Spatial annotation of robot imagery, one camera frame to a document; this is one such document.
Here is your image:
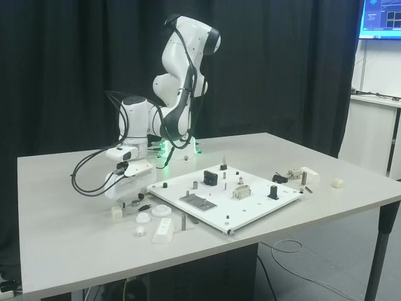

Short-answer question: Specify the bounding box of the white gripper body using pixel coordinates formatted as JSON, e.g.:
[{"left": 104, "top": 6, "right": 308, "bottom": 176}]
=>
[{"left": 104, "top": 167, "right": 157, "bottom": 200}]

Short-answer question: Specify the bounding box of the long white peg holder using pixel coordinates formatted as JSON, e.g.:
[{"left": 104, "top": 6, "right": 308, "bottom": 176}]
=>
[
  {"left": 300, "top": 166, "right": 321, "bottom": 186},
  {"left": 152, "top": 218, "right": 175, "bottom": 244}
]

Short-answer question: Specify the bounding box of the white large gear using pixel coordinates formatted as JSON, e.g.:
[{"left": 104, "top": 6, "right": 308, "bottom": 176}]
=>
[{"left": 152, "top": 205, "right": 172, "bottom": 218}]

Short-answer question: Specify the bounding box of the white task board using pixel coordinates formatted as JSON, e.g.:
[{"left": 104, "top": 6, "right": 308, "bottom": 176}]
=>
[{"left": 146, "top": 162, "right": 304, "bottom": 236}]

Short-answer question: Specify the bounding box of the black curtain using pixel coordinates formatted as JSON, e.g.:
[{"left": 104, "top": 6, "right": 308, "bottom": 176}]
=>
[{"left": 0, "top": 0, "right": 367, "bottom": 286}]

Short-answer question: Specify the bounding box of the white cabinet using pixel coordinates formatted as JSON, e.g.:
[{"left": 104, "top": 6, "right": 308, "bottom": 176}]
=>
[{"left": 340, "top": 90, "right": 401, "bottom": 181}]

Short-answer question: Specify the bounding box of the black table leg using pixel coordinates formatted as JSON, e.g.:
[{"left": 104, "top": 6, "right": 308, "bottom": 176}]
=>
[{"left": 365, "top": 200, "right": 401, "bottom": 301}]

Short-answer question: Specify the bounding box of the blue monitor screen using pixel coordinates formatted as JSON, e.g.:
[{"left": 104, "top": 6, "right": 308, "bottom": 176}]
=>
[{"left": 358, "top": 0, "right": 401, "bottom": 41}]

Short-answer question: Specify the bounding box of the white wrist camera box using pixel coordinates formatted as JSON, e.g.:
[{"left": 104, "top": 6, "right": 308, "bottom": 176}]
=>
[{"left": 106, "top": 146, "right": 137, "bottom": 162}]

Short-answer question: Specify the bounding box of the black looped cable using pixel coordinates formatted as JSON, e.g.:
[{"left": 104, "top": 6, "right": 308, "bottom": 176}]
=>
[{"left": 71, "top": 146, "right": 127, "bottom": 197}]

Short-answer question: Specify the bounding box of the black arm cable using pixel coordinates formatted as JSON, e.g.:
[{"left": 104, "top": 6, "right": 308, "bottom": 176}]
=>
[{"left": 159, "top": 18, "right": 209, "bottom": 170}]

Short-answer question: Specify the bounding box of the grey floor cable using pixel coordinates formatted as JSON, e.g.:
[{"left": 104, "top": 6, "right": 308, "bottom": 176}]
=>
[{"left": 256, "top": 239, "right": 324, "bottom": 301}]

